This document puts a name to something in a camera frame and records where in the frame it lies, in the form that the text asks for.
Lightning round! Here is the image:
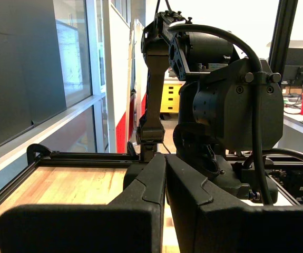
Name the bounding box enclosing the grey desk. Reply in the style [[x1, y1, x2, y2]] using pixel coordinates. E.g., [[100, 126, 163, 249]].
[[277, 110, 303, 157]]

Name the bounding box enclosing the yellow drawer cabinet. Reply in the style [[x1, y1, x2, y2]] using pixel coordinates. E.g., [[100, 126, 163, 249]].
[[160, 83, 183, 114]]

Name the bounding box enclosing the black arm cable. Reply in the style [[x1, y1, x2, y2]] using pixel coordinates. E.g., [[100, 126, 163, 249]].
[[168, 24, 274, 206]]

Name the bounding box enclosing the window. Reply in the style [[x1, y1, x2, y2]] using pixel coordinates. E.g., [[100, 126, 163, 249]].
[[52, 0, 107, 108]]

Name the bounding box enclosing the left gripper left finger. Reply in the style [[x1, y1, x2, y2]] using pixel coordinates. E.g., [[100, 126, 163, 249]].
[[0, 153, 167, 253]]

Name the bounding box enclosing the black computer monitor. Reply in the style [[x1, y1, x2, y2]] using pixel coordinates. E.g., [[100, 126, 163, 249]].
[[282, 47, 303, 85]]

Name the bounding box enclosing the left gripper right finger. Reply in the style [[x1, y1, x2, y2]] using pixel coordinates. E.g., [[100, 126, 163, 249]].
[[165, 154, 303, 253]]

